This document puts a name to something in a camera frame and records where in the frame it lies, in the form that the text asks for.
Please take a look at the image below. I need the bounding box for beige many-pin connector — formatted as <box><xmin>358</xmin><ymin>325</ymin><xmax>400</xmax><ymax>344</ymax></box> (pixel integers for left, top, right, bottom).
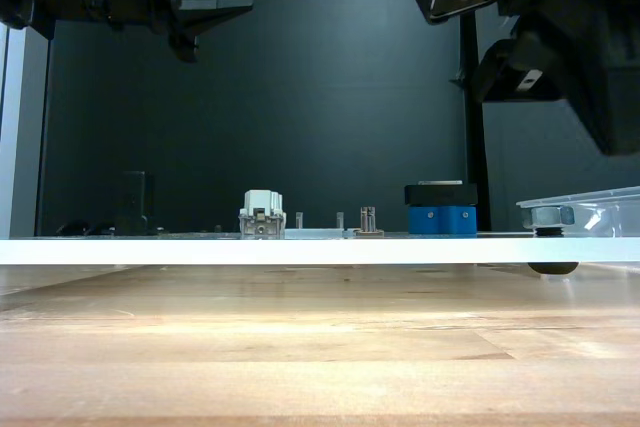
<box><xmin>238</xmin><ymin>189</ymin><xmax>288</xmax><ymax>240</ymax></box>

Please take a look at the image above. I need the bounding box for steel nut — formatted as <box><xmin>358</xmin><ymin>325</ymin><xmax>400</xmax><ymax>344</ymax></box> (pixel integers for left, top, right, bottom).
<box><xmin>520</xmin><ymin>206</ymin><xmax>577</xmax><ymax>229</ymax></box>

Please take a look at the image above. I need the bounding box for clear plastic container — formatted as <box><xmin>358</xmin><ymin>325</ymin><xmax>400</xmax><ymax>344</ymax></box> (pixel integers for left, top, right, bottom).
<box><xmin>515</xmin><ymin>185</ymin><xmax>640</xmax><ymax>237</ymax></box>

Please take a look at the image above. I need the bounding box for white task board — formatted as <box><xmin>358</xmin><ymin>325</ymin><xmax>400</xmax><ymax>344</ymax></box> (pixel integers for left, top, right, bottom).
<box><xmin>0</xmin><ymin>231</ymin><xmax>640</xmax><ymax>277</ymax></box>

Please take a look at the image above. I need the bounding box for blue socket block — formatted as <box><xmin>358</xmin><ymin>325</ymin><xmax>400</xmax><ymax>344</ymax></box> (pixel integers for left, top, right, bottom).
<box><xmin>407</xmin><ymin>203</ymin><xmax>478</xmax><ymax>237</ymax></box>

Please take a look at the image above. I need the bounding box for small steel slotted fitting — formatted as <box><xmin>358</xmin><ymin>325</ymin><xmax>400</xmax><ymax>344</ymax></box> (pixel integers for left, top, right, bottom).
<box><xmin>353</xmin><ymin>205</ymin><xmax>385</xmax><ymax>239</ymax></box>

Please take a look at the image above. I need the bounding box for tall black block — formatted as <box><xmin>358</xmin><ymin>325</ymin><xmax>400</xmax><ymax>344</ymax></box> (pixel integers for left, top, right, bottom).
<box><xmin>115</xmin><ymin>170</ymin><xmax>156</xmax><ymax>234</ymax></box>

